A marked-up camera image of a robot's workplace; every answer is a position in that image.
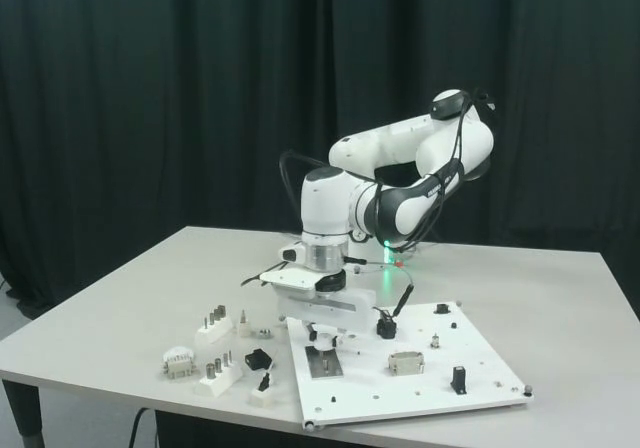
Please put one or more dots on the black D-SUB plug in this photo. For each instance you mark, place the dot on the black D-SUB plug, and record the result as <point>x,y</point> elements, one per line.
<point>255,359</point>

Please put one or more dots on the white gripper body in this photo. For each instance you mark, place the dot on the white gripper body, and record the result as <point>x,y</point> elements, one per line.
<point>325,315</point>

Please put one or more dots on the large metal round peg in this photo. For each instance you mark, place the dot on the large metal round peg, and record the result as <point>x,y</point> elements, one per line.
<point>210,370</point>

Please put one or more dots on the metal BNC plug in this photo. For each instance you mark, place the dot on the metal BNC plug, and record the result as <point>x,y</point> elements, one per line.
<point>265,332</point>

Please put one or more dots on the white square peg holder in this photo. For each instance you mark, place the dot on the white square peg holder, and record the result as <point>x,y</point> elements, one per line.
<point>212,332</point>

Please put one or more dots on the small white bolt holder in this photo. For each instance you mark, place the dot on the small white bolt holder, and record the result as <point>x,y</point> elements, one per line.
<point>244,329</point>

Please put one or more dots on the white medium gear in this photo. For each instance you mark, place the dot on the white medium gear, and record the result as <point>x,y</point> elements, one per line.
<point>325,342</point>

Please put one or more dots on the small white plug holder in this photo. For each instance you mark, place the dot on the small white plug holder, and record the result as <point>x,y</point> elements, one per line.
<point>263,398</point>

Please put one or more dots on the white round peg holder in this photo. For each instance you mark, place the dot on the white round peg holder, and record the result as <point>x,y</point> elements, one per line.
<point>217,383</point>

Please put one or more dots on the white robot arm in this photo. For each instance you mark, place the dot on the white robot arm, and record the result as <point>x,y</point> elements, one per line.
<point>435,133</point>

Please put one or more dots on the black USB plug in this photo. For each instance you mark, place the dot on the black USB plug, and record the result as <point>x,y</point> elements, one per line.
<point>264,381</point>

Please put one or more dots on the dark table leg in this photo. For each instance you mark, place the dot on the dark table leg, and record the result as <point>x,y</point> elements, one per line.
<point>22,413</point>

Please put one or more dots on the white task board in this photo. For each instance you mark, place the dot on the white task board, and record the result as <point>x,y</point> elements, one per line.
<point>415,373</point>

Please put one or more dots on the white large gear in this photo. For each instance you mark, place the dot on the white large gear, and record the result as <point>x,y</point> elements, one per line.
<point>179,355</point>

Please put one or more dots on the black curtain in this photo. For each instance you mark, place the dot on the black curtain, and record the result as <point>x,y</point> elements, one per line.
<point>150,93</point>

